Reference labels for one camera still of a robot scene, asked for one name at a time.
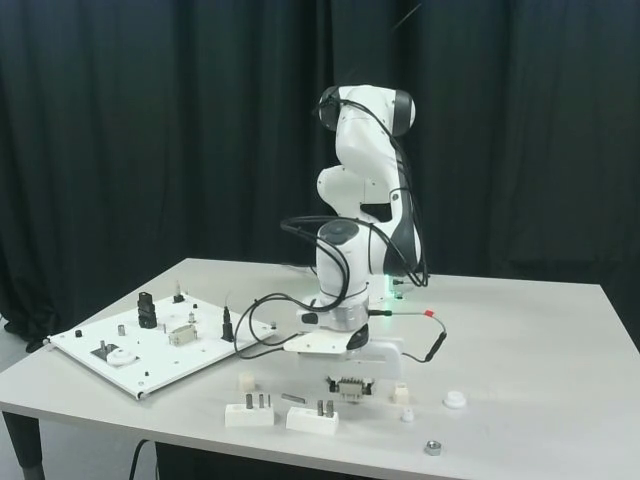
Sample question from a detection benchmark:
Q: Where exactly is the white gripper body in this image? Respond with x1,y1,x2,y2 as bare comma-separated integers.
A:
297,336,405,380

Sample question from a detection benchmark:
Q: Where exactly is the white square peg holder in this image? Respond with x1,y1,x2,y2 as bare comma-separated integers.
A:
285,407,342,435

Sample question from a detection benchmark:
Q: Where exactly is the white round peg holder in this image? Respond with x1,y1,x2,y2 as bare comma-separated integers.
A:
224,402,277,429

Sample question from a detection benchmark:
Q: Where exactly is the black Ethernet plug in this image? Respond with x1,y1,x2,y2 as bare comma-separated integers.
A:
219,293,237,344

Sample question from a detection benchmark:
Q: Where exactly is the white task board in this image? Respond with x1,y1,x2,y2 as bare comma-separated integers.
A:
42,286,279,401

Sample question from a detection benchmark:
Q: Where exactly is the black D-SUB plug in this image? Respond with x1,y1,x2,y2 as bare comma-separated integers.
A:
136,289,159,330

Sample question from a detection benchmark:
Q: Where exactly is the dark grey table leg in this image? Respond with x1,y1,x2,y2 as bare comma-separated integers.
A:
1,411,42,480

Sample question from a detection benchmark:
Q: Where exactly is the black curtain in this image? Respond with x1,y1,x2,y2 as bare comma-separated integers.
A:
0,0,640,352

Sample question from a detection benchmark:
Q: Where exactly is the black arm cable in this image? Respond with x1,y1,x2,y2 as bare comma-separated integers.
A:
281,97,432,306

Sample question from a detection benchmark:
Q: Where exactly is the black camera cable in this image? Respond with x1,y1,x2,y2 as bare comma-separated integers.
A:
234,292,326,362

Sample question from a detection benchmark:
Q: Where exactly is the black power cable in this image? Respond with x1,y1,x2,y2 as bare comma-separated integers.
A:
130,438,152,480

